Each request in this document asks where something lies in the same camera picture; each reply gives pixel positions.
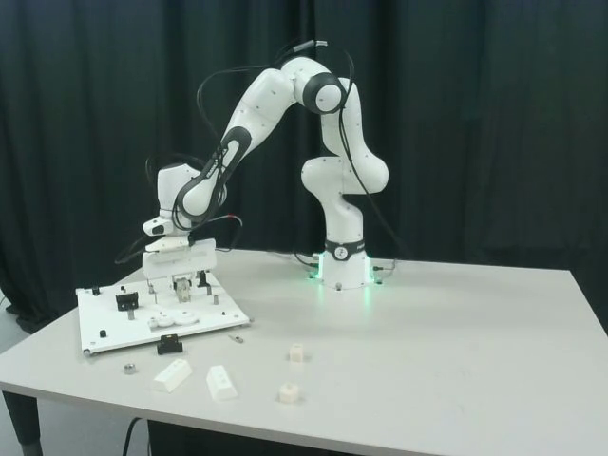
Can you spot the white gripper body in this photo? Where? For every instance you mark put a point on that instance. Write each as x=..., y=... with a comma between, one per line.
x=180, y=261

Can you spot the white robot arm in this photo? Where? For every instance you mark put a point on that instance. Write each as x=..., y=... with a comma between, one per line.
x=342, y=223

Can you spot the flat white wrist plate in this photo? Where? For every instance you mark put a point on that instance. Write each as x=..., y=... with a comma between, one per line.
x=168, y=245

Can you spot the white large gear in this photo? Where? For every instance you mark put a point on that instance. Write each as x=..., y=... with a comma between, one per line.
x=186, y=318

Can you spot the white medium gear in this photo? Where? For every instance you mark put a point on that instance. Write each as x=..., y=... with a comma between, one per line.
x=165, y=319

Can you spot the white small gear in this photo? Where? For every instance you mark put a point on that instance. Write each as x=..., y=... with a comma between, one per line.
x=153, y=323

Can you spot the white task board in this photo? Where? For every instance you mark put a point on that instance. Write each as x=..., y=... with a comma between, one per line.
x=138, y=328

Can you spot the black D-SUB plug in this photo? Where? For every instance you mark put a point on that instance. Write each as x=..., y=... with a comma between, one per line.
x=170, y=346

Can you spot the long white peg holder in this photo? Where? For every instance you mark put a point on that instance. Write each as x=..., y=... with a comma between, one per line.
x=221, y=384
x=172, y=376

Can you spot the small white cube holder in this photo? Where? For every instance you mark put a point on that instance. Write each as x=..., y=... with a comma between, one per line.
x=288, y=393
x=296, y=353

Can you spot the black curtains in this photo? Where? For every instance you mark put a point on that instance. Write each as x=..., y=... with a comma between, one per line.
x=71, y=119

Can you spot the black table leg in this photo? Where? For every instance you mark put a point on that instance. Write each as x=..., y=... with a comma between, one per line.
x=21, y=427

